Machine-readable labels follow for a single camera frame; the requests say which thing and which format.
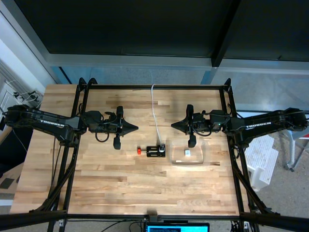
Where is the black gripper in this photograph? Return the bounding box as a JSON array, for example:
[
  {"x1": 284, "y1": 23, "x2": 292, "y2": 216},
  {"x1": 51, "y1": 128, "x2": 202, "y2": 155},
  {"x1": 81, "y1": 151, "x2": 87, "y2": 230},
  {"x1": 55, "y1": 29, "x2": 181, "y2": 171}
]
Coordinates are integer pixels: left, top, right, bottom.
[
  {"x1": 104, "y1": 105, "x2": 140, "y2": 150},
  {"x1": 170, "y1": 104, "x2": 207, "y2": 149}
]

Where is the black clamp with red knob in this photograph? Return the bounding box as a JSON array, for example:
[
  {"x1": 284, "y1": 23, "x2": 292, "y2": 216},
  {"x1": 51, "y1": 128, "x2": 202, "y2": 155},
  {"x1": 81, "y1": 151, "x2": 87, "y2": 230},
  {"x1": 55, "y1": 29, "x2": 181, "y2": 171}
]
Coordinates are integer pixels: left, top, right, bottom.
[{"x1": 136, "y1": 144, "x2": 167, "y2": 158}]

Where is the clear plastic tub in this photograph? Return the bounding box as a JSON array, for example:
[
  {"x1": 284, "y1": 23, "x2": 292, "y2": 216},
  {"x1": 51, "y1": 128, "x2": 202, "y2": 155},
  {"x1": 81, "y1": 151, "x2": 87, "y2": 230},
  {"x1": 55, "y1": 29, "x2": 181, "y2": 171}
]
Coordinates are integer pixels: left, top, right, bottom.
[{"x1": 169, "y1": 139, "x2": 210, "y2": 167}]

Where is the white foam block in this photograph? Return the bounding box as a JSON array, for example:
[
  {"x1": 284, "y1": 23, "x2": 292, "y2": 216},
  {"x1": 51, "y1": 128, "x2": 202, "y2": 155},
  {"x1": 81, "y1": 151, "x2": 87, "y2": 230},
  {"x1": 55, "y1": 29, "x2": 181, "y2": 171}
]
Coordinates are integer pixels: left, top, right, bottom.
[{"x1": 245, "y1": 135, "x2": 280, "y2": 193}]

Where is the blue-edged screen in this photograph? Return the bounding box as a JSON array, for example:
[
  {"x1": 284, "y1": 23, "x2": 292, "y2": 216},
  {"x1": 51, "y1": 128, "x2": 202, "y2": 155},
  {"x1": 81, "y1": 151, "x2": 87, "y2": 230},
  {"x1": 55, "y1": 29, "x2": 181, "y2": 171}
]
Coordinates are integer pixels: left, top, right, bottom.
[{"x1": 144, "y1": 222, "x2": 210, "y2": 232}]

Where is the grey metal stand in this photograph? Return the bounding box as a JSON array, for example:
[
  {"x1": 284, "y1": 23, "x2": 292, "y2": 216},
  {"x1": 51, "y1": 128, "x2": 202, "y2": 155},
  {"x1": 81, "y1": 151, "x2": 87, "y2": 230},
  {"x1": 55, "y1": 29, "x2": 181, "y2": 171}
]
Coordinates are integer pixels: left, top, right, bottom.
[{"x1": 279, "y1": 129, "x2": 309, "y2": 173}]

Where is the white cabinet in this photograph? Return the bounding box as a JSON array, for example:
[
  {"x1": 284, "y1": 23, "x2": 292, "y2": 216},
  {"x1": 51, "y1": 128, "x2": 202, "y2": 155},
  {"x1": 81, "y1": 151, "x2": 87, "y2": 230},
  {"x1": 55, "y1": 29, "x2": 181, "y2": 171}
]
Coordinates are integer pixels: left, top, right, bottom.
[{"x1": 0, "y1": 58, "x2": 46, "y2": 113}]

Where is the brown cardboard box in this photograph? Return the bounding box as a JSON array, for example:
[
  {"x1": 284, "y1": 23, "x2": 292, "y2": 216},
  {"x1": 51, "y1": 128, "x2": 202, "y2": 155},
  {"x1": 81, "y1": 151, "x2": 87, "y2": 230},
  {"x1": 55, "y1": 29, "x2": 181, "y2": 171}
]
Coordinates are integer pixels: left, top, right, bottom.
[{"x1": 0, "y1": 161, "x2": 25, "y2": 194}]

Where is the white power cable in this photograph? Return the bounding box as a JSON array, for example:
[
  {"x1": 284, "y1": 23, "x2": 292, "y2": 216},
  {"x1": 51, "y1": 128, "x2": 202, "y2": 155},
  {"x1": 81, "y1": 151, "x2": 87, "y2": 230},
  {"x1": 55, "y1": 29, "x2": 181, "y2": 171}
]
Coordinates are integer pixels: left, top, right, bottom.
[{"x1": 150, "y1": 83, "x2": 165, "y2": 146}]

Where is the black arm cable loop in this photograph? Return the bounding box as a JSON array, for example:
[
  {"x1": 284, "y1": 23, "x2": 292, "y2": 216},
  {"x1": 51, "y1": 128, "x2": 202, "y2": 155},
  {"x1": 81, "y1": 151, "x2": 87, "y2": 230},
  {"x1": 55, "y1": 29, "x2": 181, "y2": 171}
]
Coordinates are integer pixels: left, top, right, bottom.
[{"x1": 95, "y1": 130, "x2": 111, "y2": 143}]

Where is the black metal frame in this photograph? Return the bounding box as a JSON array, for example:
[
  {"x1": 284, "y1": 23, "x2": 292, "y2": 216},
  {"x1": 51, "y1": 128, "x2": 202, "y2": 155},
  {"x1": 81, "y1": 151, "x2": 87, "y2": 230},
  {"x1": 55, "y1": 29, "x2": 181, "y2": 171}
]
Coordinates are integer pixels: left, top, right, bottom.
[{"x1": 0, "y1": 77, "x2": 309, "y2": 232}]

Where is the black camera bracket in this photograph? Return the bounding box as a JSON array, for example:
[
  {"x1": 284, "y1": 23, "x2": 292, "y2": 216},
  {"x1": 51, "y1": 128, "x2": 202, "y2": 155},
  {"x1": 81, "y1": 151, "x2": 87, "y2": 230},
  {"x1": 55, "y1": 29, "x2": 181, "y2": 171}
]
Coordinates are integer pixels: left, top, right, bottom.
[{"x1": 147, "y1": 210, "x2": 161, "y2": 222}]

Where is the black floor cable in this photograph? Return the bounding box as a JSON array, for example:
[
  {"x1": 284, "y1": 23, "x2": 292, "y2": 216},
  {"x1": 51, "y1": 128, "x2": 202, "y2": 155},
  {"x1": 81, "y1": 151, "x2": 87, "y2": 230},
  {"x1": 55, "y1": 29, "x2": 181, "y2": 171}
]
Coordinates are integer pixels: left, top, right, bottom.
[{"x1": 128, "y1": 221, "x2": 145, "y2": 232}]

